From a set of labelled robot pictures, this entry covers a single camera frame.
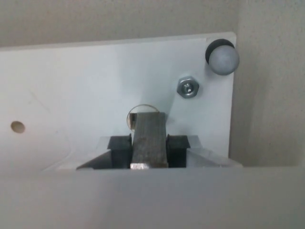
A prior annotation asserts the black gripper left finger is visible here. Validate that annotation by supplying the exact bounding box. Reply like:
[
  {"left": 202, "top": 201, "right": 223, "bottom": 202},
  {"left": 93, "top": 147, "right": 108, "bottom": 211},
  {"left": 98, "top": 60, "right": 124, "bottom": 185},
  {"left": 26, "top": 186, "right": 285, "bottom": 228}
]
[{"left": 56, "top": 134, "right": 133, "bottom": 170}]

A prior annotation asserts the grey ball board knob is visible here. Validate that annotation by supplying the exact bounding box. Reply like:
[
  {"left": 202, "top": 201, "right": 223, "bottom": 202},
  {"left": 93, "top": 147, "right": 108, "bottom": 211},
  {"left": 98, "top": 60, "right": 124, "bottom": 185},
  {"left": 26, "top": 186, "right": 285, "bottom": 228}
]
[{"left": 205, "top": 38, "right": 240, "bottom": 76}]

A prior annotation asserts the white task board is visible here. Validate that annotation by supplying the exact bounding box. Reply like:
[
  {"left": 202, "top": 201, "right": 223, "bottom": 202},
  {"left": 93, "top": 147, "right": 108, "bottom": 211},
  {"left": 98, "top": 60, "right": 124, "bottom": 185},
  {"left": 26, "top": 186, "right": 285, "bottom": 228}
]
[{"left": 0, "top": 32, "right": 238, "bottom": 171}]

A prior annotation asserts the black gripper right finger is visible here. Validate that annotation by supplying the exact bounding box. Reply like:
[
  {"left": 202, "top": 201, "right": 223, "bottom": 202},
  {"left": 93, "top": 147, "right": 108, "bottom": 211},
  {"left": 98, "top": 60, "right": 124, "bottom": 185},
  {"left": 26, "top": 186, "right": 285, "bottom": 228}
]
[{"left": 166, "top": 134, "right": 244, "bottom": 169}]

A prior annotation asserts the metal hex nut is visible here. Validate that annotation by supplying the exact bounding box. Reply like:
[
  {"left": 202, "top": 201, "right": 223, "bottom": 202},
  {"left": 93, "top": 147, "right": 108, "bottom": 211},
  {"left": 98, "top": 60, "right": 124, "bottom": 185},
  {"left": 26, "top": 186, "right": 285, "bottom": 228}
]
[{"left": 176, "top": 74, "right": 201, "bottom": 99}]

